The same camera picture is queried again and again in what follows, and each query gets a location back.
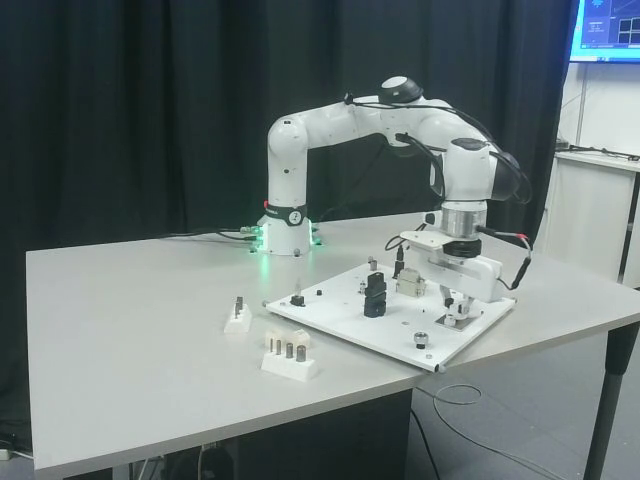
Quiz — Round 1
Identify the white round peg holder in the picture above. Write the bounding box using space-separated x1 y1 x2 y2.
259 349 321 384

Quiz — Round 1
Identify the beige metal connector housing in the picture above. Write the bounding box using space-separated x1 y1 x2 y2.
394 268 426 297

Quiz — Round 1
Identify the silver wrist ring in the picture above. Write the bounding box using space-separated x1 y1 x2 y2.
439 200 486 239

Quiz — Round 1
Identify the white square peg holder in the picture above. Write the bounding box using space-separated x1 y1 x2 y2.
223 307 252 335

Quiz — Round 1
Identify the blue screen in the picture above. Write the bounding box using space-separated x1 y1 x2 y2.
569 0 640 64

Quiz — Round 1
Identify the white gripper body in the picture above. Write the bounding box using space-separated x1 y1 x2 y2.
407 244 503 304

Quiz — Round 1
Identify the flat white mounting plate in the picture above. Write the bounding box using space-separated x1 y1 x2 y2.
398 229 454 251

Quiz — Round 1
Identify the dark table leg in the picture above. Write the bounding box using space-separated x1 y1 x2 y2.
584 327 629 480

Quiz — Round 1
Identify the black wrist band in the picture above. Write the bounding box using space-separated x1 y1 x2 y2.
444 238 482 261

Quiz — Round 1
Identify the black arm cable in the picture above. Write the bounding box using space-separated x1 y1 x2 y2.
342 89 532 204

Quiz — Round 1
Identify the grey floor cable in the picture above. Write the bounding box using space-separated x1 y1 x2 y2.
430 383 596 474

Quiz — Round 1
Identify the black curtain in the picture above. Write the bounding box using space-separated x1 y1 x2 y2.
0 0 584 451

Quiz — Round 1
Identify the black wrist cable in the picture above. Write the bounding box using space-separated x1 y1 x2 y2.
382 227 421 254

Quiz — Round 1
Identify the black base cable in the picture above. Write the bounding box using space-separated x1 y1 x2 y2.
164 227 266 244

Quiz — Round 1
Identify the black D-SUB plug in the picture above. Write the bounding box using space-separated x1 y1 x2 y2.
363 272 389 320

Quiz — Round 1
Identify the thin black rod on wire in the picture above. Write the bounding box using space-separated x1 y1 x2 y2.
477 224 535 291

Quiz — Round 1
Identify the white task board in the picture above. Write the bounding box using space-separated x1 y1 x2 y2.
262 254 519 375

